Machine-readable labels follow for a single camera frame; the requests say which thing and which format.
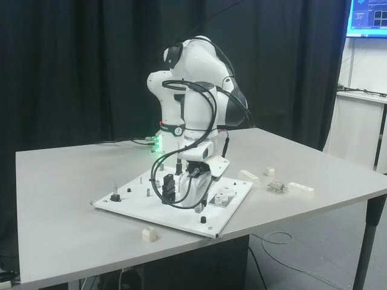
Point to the white cabinet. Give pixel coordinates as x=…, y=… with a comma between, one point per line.
x=356, y=130

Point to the white gear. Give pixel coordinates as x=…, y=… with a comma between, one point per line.
x=226, y=195

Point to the black plug on board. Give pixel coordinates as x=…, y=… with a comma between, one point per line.
x=168, y=188

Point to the blue screen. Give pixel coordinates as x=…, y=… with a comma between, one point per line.
x=367, y=18

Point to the black curtains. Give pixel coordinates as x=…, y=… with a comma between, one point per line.
x=75, y=69

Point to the dark table leg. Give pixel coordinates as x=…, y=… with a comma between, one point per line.
x=367, y=241

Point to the metal D-SUB plug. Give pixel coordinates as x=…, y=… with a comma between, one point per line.
x=276, y=188

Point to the long white holder block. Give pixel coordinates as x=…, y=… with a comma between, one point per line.
x=301, y=188
x=248, y=177

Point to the small white holder cube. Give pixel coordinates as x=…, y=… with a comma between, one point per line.
x=149, y=234
x=270, y=171

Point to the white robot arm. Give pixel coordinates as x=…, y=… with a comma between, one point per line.
x=196, y=114

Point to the black box under table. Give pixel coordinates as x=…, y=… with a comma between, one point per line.
x=169, y=266

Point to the white task board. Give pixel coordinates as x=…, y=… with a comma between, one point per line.
x=136, y=199

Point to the metal bolt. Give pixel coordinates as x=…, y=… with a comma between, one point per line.
x=199, y=209

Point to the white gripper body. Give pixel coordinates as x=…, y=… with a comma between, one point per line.
x=193, y=190

